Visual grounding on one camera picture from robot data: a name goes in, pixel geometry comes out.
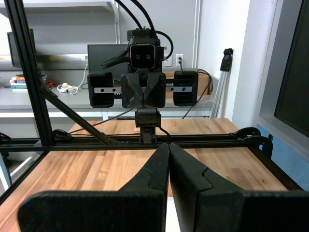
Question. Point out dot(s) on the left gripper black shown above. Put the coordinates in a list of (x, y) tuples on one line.
[(100, 96)]

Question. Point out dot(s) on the white wall outlet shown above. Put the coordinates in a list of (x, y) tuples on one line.
[(179, 58)]

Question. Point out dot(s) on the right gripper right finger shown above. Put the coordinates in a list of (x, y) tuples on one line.
[(229, 212)]

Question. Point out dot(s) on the grey office desk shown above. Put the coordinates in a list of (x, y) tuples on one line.
[(72, 101)]

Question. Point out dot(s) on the grey metal partition frame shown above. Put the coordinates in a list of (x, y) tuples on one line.
[(266, 96)]

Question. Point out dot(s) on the black computer monitor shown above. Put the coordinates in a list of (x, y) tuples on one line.
[(10, 53)]

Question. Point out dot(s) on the white wall conduit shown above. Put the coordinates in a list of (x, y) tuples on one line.
[(196, 29)]

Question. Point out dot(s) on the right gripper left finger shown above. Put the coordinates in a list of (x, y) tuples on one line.
[(96, 212)]

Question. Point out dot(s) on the dark grey computer monitor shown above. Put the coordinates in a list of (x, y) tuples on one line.
[(96, 55)]

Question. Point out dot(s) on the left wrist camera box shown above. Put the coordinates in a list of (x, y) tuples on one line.
[(142, 56)]

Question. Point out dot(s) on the small orange tool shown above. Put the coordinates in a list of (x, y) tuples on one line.
[(51, 84)]

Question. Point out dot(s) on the tripod with silver legs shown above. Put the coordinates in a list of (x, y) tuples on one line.
[(227, 60)]

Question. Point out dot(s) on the white wall shelf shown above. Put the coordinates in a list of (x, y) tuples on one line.
[(60, 7)]

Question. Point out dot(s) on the white task board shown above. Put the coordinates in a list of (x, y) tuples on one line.
[(172, 217)]

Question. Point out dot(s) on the stack of books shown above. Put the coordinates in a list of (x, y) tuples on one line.
[(18, 84)]

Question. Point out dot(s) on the black aluminium frame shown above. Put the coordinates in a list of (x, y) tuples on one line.
[(30, 72)]

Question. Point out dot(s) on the brown cardboard box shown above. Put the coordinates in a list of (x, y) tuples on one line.
[(203, 84)]

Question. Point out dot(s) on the white wall plate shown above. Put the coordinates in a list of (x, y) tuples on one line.
[(169, 61)]

